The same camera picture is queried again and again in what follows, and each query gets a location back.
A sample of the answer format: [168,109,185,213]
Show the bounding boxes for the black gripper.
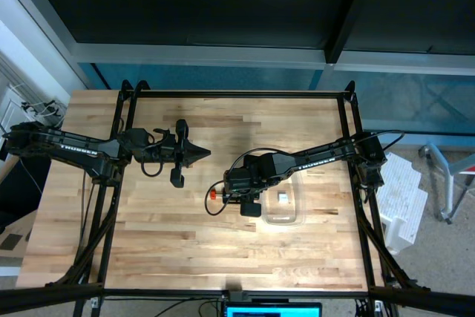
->
[237,189,263,218]
[150,119,212,189]

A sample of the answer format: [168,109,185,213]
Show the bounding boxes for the clear plastic tub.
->
[259,174,306,226]

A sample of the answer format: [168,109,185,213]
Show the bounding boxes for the black clamp with red knob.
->
[209,189,242,206]

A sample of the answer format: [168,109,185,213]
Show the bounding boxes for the blue laptop screen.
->
[222,301,323,317]

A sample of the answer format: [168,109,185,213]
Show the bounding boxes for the white plastic step stool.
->
[374,151,431,257]

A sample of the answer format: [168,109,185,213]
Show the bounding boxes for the cardboard box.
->
[0,209,38,258]

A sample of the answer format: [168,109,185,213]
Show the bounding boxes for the grey metal chair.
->
[418,141,475,225]

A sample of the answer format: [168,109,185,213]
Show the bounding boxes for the black looped cable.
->
[205,178,240,217]
[140,157,165,178]

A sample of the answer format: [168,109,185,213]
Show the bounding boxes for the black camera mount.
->
[221,287,246,301]

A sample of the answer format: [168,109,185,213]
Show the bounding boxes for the black white cable bundle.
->
[20,99,64,120]

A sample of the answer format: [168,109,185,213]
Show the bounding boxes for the black metal frame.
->
[0,79,475,317]

